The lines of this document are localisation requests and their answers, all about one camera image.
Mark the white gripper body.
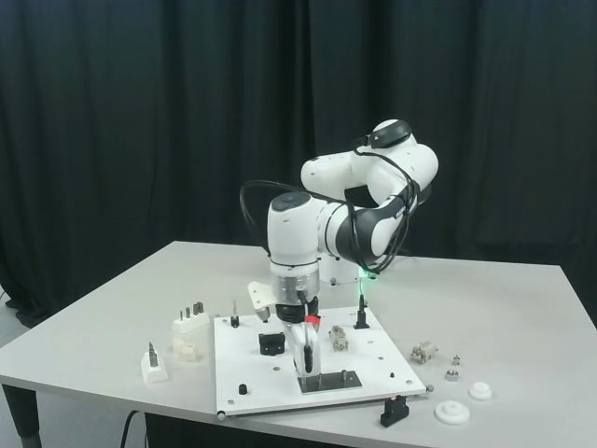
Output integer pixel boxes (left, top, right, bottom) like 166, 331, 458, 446
282, 321, 324, 378

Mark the white large gear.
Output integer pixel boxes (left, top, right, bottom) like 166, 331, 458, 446
435, 399, 470, 425

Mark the white task board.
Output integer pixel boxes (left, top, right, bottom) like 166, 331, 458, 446
213, 306, 429, 415

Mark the black under-table cabinet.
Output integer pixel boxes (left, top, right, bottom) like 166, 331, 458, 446
144, 410, 472, 448

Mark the wide white peg holder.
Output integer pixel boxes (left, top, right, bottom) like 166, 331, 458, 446
173, 311, 209, 344

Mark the cream block holder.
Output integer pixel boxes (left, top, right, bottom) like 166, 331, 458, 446
171, 339, 202, 364

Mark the metal cream connector plug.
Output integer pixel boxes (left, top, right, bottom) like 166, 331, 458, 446
410, 343, 442, 363

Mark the small white peg holder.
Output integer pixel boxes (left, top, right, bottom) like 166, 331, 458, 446
140, 357, 168, 385

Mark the black curtain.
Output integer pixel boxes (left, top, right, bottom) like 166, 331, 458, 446
0, 0, 597, 323

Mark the black table leg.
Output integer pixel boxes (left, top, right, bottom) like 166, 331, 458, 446
0, 382, 39, 448

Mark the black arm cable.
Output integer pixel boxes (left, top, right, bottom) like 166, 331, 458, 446
350, 133, 422, 277
239, 178, 356, 259

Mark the black floor cable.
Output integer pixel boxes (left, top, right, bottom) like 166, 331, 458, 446
122, 409, 142, 448

